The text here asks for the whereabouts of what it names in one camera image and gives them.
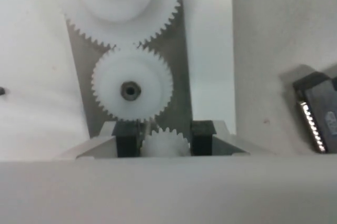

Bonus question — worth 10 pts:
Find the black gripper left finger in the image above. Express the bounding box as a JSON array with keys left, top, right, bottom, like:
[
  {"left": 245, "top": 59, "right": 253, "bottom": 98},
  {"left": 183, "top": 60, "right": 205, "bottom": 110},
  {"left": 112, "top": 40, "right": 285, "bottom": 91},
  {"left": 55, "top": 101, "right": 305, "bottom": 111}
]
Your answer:
[{"left": 75, "top": 120, "right": 145, "bottom": 159}]

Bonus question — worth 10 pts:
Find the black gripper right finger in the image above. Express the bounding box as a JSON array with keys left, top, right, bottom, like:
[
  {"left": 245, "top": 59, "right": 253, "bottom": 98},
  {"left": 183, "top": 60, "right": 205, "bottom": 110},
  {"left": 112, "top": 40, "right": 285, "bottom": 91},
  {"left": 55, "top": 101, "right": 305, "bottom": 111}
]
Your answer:
[{"left": 189, "top": 120, "right": 251, "bottom": 157}]

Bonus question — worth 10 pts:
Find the white small gear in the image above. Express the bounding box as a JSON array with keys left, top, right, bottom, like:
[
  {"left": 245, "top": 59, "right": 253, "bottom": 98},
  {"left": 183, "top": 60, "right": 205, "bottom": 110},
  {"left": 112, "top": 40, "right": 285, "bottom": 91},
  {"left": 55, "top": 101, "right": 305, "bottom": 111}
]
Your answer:
[{"left": 142, "top": 126, "right": 190, "bottom": 158}]

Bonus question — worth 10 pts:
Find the white medium gear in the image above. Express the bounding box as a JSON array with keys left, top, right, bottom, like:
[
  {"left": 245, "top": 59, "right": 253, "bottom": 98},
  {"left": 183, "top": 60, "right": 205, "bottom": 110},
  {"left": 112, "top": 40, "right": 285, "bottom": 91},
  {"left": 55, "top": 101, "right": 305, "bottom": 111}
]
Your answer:
[{"left": 91, "top": 49, "right": 174, "bottom": 124}]

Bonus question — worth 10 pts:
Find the white large gear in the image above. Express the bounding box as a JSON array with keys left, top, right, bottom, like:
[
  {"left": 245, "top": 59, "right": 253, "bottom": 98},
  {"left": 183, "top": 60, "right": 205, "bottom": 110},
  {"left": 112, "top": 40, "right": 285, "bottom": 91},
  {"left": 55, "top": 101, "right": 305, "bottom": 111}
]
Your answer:
[{"left": 63, "top": 0, "right": 185, "bottom": 51}]

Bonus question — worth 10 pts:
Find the black Ethernet plug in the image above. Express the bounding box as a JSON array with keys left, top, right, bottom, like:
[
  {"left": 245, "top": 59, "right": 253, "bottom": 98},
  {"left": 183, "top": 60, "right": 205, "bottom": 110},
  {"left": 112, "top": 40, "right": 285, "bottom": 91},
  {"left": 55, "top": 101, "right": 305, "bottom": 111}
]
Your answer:
[{"left": 292, "top": 69, "right": 337, "bottom": 154}]

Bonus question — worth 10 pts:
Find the white task board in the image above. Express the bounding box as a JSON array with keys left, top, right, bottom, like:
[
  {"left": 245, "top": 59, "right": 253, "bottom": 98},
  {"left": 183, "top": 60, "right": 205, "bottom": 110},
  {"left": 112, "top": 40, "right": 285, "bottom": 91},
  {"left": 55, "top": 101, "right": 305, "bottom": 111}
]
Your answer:
[{"left": 0, "top": 0, "right": 237, "bottom": 161}]

